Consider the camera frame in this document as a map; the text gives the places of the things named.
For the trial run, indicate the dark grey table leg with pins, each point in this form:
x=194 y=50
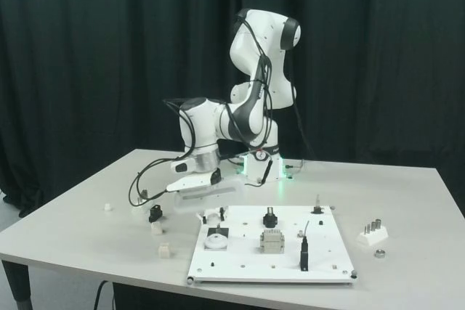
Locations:
x=16 y=284

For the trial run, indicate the black waterproof plug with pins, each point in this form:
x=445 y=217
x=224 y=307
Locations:
x=270 y=218

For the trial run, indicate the white large gear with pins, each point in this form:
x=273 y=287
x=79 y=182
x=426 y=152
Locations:
x=216 y=242

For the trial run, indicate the small white plug holder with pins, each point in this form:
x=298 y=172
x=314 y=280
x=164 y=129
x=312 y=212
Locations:
x=164 y=250
x=157 y=227

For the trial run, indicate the white holder with square pegs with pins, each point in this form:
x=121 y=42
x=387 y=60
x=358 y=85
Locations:
x=139 y=210

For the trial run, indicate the black curtain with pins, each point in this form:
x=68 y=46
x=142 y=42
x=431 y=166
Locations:
x=72 y=70

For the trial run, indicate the black USB plug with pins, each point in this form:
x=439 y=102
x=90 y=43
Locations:
x=305 y=252

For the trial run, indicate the white medium gear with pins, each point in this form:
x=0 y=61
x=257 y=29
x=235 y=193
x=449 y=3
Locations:
x=213 y=218

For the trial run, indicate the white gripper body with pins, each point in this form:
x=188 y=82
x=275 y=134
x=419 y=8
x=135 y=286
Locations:
x=210 y=197

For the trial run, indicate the metal bolt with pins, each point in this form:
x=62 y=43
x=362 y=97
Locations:
x=318 y=203

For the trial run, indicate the white small gear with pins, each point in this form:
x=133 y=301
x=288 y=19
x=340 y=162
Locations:
x=108 y=207

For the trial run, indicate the black D-SUB plug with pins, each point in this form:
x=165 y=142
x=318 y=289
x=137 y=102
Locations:
x=155 y=212

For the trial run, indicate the white task board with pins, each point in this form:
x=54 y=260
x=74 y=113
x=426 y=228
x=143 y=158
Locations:
x=254 y=263

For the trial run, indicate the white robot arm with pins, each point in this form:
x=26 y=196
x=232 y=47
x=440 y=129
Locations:
x=254 y=52

